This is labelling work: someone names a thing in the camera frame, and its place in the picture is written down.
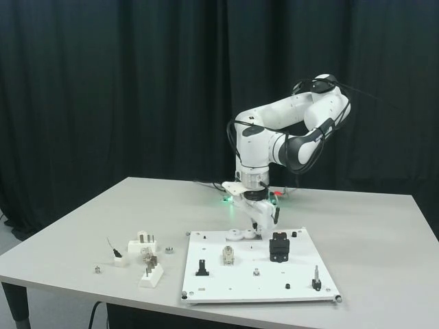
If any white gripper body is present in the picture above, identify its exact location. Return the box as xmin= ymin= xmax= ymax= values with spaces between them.
xmin=239 ymin=197 xmax=278 ymax=234

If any black rod with red tag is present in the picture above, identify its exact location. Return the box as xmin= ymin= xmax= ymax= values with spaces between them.
xmin=260 ymin=183 xmax=284 ymax=223

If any black D-SUB plug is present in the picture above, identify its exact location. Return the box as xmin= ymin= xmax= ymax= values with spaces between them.
xmin=268 ymin=231 xmax=292 ymax=264

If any white task board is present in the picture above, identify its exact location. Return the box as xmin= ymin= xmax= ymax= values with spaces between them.
xmin=180 ymin=228 xmax=343 ymax=305

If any white wedge peg holder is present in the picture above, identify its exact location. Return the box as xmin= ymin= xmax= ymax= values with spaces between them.
xmin=138 ymin=265 xmax=165 ymax=289

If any white long peg holder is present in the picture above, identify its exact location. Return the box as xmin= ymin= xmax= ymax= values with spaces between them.
xmin=128 ymin=239 xmax=158 ymax=256

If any black curtain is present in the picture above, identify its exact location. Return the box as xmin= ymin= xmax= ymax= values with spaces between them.
xmin=0 ymin=0 xmax=439 ymax=243

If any black table leg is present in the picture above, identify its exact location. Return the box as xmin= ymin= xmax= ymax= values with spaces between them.
xmin=1 ymin=282 xmax=29 ymax=329

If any black base cable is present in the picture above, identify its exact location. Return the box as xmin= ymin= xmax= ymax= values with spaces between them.
xmin=193 ymin=180 xmax=231 ymax=193

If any black plug with thin cable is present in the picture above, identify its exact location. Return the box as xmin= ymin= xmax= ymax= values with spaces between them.
xmin=105 ymin=235 xmax=123 ymax=260

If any black floor cable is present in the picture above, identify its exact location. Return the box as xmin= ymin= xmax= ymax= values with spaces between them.
xmin=89 ymin=300 xmax=106 ymax=329

